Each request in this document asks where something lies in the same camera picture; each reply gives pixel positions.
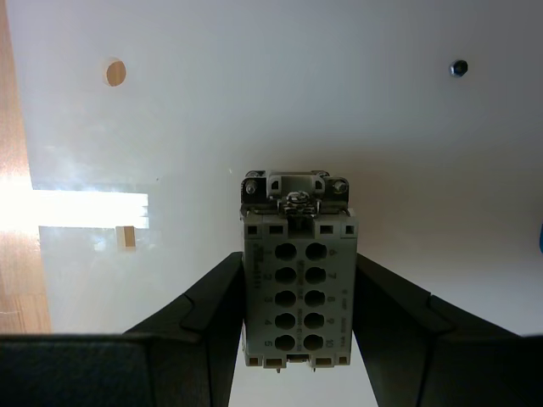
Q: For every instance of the grey HAN10E connector base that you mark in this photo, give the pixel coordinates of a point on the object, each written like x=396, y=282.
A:
x=297, y=180

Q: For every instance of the white taskboard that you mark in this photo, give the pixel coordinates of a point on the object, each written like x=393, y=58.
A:
x=297, y=85

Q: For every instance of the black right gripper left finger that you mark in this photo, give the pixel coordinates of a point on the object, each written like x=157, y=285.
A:
x=127, y=373

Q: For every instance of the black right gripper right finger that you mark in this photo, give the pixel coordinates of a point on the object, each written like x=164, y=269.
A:
x=445, y=369

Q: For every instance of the grey HAN10E connector insert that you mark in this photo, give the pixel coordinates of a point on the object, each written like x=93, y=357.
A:
x=259, y=297

